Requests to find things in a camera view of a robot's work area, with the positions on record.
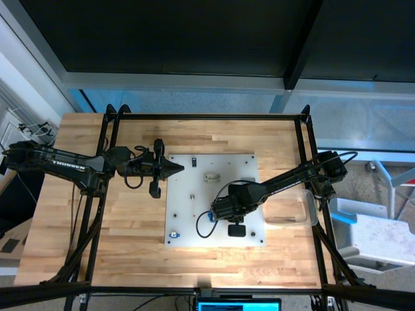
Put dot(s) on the white rectangular connector housing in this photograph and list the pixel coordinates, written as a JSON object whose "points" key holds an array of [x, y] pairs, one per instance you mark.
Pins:
{"points": [[212, 177]]}

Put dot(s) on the clear plastic tub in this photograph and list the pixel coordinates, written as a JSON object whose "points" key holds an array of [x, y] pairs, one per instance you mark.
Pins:
{"points": [[291, 210]]}

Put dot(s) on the white metal trolley frame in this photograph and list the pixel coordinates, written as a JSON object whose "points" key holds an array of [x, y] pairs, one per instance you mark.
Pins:
{"points": [[390, 191]]}

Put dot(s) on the small black connector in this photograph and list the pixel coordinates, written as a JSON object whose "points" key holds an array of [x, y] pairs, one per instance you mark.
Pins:
{"points": [[194, 161]]}

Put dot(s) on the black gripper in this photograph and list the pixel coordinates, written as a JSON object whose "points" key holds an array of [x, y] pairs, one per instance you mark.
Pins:
{"points": [[236, 230], [157, 168]]}

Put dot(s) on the blue round socket holder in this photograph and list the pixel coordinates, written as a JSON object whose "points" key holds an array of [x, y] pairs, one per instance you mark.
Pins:
{"points": [[209, 217]]}

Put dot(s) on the laptop screen with blue edge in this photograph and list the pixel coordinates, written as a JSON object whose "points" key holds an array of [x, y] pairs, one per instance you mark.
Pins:
{"points": [[236, 306]]}

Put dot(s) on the blue square base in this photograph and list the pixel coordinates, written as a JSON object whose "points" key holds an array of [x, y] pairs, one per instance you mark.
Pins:
{"points": [[170, 234]]}

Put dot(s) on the white taskboard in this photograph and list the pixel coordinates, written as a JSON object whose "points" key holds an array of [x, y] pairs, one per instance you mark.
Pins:
{"points": [[188, 233]]}

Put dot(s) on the grey metal window ledge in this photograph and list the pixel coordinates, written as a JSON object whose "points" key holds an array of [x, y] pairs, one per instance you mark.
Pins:
{"points": [[178, 81]]}

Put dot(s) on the cardboard box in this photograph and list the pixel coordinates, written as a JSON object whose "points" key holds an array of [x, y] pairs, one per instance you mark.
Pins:
{"points": [[14, 233]]}

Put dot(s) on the white grey cart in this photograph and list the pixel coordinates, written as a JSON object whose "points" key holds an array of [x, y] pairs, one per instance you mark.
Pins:
{"points": [[379, 233]]}

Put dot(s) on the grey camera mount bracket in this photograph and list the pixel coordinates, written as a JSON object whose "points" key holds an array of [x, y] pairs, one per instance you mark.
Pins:
{"points": [[205, 288]]}

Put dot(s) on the black vertical room post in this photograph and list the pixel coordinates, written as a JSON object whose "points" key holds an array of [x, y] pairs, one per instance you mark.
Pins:
{"points": [[301, 48]]}

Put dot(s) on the black aluminium frame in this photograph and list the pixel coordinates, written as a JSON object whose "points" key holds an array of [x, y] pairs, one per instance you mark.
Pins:
{"points": [[207, 116]]}

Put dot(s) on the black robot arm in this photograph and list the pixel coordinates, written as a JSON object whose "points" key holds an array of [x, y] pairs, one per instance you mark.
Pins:
{"points": [[65, 163], [285, 182]]}

